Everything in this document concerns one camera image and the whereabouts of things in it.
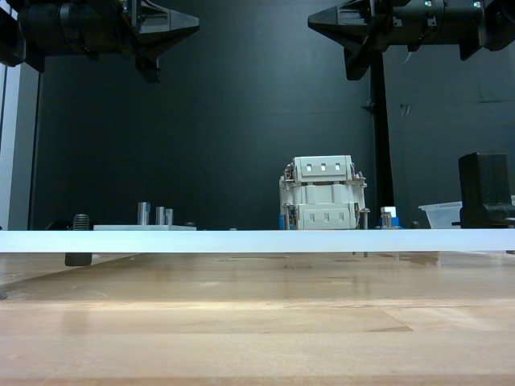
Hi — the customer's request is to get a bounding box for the grey steel plate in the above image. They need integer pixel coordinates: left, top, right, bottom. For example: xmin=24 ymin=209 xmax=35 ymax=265
xmin=93 ymin=224 xmax=198 ymax=232

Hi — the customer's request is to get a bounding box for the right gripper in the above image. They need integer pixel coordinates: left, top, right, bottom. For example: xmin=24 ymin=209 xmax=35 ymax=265
xmin=307 ymin=0 xmax=388 ymax=81

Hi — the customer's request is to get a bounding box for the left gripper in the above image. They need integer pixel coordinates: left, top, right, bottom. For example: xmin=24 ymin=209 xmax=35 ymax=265
xmin=118 ymin=0 xmax=200 ymax=84

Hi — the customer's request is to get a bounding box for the beige connector top half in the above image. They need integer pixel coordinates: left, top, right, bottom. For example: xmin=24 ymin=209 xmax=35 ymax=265
xmin=281 ymin=156 xmax=368 ymax=189

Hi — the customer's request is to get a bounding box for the white task board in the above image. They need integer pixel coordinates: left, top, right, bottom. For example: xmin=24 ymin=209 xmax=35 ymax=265
xmin=0 ymin=229 xmax=515 ymax=255

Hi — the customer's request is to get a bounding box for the black block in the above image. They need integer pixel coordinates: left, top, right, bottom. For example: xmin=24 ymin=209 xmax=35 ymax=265
xmin=451 ymin=152 xmax=515 ymax=228

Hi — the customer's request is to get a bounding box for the clear plastic container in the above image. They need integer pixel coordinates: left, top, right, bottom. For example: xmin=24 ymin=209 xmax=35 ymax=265
xmin=418 ymin=200 xmax=464 ymax=231

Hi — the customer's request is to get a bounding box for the beige many-pin connector base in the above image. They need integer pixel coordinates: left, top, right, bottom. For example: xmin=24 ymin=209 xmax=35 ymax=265
xmin=278 ymin=181 xmax=369 ymax=232

